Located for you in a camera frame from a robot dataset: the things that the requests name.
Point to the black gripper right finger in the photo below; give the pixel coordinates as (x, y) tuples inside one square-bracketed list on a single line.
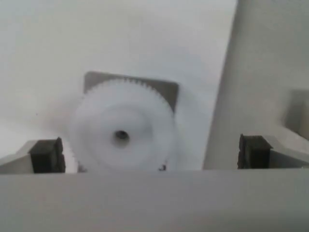
[(253, 154)]

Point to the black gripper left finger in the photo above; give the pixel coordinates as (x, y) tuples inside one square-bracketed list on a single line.
[(46, 157)]

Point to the white large gear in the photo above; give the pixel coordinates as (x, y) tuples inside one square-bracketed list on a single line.
[(120, 116)]

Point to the white task board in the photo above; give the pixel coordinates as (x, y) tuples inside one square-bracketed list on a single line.
[(48, 48)]

